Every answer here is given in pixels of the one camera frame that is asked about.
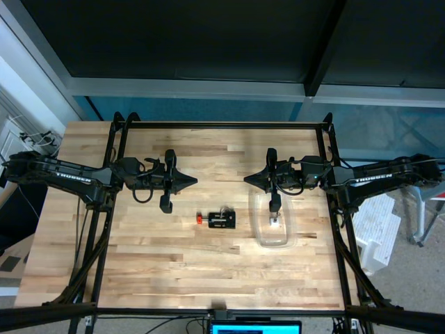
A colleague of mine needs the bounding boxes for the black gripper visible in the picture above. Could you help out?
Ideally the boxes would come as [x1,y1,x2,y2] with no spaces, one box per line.
[149,149,198,214]
[243,148,293,214]

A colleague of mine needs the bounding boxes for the black vise with red knob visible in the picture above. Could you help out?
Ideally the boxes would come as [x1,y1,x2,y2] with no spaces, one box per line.
[195,209,238,230]

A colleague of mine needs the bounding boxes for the clear plastic tub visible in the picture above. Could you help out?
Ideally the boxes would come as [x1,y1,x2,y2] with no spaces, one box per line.
[249,190,296,250]

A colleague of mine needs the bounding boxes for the white foam packaging block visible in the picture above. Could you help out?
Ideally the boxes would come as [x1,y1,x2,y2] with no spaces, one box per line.
[353,193,397,278]

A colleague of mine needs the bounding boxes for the blue laptop screen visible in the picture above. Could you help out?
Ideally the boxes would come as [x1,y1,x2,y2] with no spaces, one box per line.
[208,320,302,334]

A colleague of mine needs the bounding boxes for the grey metal chair legs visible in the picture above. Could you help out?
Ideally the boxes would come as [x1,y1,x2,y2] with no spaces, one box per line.
[405,184,445,248]

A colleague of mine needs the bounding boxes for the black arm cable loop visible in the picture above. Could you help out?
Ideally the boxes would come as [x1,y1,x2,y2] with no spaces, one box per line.
[131,186,154,204]
[274,156,305,196]

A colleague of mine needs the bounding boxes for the black table edge camera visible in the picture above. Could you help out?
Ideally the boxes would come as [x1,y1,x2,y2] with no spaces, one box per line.
[207,301,233,320]

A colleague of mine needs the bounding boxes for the white and black cable bundle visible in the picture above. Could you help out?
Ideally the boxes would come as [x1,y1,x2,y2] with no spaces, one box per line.
[19,131,60,147]

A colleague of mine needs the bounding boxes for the black metal frame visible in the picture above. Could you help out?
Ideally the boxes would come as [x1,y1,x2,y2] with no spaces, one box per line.
[0,111,445,334]

